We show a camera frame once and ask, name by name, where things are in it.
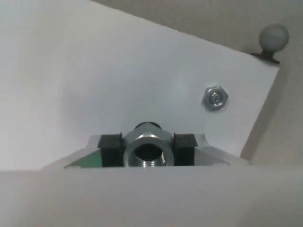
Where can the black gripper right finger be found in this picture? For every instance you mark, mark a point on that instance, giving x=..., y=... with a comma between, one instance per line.
x=184, y=150

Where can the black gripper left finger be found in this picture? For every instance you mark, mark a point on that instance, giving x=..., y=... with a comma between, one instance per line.
x=110, y=151

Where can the metal hex bolt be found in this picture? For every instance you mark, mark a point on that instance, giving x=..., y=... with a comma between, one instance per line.
x=149, y=146

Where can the small metal hex nut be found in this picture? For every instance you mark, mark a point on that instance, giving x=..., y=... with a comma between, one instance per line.
x=214, y=98

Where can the white task board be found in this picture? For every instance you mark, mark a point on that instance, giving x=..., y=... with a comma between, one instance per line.
x=94, y=82

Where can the grey ball marker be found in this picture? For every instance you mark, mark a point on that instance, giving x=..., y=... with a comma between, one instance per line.
x=274, y=37

